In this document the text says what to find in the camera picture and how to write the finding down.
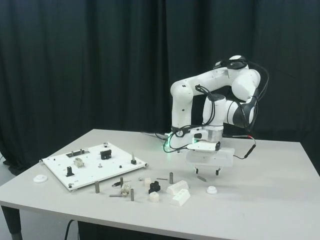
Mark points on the black D-SUB plug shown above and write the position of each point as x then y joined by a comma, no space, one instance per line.
154,187

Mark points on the long white holder block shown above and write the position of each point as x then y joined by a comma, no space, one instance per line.
178,186
180,198

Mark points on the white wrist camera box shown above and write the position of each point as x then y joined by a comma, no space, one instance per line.
203,136

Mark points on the beige waterproof plug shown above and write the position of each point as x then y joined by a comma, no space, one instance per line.
125,189

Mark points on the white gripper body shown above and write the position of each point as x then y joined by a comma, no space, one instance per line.
212,158

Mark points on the small white holder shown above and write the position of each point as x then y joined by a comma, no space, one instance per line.
147,181
154,198

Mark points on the thin metal peg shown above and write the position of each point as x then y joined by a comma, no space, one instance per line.
162,178

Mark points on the dark table leg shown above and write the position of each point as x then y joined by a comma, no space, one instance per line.
10,221

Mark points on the white small gear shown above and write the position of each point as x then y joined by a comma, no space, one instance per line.
211,190

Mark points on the white task board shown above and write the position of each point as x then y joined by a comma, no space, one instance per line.
87,175

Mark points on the black curtain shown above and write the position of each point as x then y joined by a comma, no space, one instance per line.
75,62

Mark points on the black USB plug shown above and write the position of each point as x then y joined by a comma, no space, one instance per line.
115,184

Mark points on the white large gear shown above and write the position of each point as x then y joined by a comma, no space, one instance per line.
40,179

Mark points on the flat white mounting plate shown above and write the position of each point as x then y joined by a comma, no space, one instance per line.
203,146

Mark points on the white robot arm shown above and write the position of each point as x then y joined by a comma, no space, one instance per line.
185,105

